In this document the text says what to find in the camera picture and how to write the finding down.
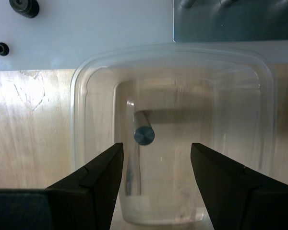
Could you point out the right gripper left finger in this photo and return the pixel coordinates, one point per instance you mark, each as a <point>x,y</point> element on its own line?
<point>91,196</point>

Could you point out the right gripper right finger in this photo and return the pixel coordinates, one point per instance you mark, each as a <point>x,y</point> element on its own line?
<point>230,198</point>

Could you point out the silver 16mm metal cylinder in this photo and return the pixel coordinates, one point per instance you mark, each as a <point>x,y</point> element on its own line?
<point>144,135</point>

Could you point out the white taskboard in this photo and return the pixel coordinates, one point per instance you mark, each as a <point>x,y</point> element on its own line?
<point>86,28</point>

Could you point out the clear plastic tub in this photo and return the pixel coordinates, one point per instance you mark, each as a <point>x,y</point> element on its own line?
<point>230,79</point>

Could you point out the black knurled knob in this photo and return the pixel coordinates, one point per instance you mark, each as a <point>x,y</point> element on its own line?
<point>24,8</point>

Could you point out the thick metal peg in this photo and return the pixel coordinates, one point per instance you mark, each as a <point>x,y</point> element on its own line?
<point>187,3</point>

